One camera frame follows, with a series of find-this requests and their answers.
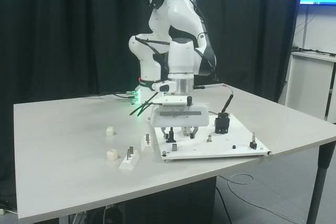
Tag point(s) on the metal BNC plug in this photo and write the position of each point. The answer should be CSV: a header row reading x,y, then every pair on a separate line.
x,y
209,138

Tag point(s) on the black table leg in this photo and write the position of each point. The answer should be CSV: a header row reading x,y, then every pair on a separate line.
x,y
319,182

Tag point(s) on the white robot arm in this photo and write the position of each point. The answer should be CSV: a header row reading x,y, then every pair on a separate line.
x,y
178,58

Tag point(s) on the black box under table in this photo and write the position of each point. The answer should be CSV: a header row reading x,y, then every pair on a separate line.
x,y
162,203

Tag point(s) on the white peg holder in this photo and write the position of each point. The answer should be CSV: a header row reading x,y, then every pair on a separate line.
x,y
128,165
147,148

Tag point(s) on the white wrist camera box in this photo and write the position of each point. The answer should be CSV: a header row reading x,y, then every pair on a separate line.
x,y
164,86

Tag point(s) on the small white holder block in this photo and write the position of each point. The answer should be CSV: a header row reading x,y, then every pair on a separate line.
x,y
112,155
109,131

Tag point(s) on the black curtain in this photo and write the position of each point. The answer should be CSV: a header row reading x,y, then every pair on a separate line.
x,y
65,37

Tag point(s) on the metal pin on black base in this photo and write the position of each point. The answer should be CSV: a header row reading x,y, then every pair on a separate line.
x,y
253,142

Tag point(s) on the white cabinet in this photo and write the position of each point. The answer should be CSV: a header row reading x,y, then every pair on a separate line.
x,y
309,87

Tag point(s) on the black D-SUB plug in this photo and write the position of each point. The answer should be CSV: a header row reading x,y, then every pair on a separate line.
x,y
222,124

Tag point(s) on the flat white mounting plate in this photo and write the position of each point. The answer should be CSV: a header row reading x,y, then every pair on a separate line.
x,y
170,101

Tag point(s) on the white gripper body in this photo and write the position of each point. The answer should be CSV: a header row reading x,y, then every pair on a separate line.
x,y
181,120

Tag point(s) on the white task board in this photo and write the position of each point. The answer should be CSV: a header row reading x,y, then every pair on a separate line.
x,y
199,148

